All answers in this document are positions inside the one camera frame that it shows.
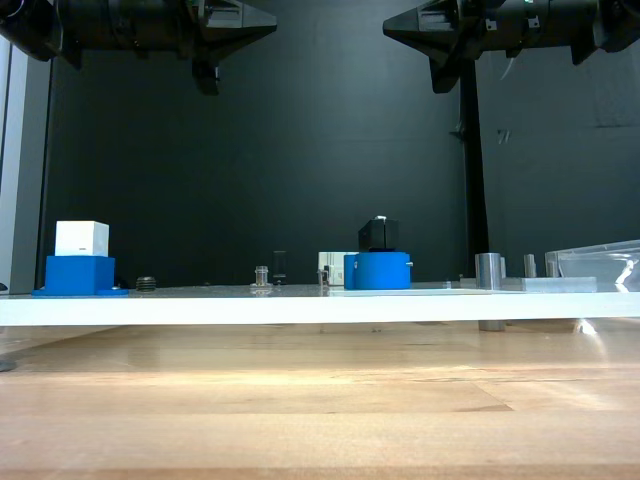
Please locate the blue square base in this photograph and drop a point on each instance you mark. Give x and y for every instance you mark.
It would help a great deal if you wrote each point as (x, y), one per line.
(80, 276)

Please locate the small metal connector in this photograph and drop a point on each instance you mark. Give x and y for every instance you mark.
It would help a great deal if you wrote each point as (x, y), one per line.
(322, 277)

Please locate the black connector plug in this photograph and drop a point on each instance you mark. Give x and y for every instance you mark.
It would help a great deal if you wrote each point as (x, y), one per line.
(377, 232)

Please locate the white taskboard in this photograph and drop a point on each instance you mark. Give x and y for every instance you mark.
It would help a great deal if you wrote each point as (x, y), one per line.
(300, 309)

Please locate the white cube connector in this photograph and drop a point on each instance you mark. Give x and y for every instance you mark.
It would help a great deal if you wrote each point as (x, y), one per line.
(80, 239)

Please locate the blue round holder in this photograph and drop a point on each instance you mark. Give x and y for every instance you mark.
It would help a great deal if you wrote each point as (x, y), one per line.
(377, 272)

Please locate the white connector housing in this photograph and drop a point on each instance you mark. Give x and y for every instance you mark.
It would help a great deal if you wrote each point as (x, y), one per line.
(331, 265)

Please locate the silver metal cylinder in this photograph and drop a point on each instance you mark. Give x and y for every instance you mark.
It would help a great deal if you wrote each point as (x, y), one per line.
(487, 272)

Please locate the small grey metal peg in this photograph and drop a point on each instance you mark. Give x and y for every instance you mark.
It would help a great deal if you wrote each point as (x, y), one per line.
(550, 268)
(529, 266)
(504, 267)

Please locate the clear plastic tub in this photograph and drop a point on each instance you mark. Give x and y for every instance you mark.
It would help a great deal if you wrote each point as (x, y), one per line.
(595, 265)

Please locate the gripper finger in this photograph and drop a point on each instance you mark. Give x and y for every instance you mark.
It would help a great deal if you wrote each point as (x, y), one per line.
(430, 20)
(225, 40)
(437, 44)
(250, 17)

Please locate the black threaded knob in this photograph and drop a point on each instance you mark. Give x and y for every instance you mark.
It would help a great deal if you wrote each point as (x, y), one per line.
(145, 283)

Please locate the grey metal block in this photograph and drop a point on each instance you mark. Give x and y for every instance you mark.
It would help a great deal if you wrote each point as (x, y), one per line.
(550, 284)

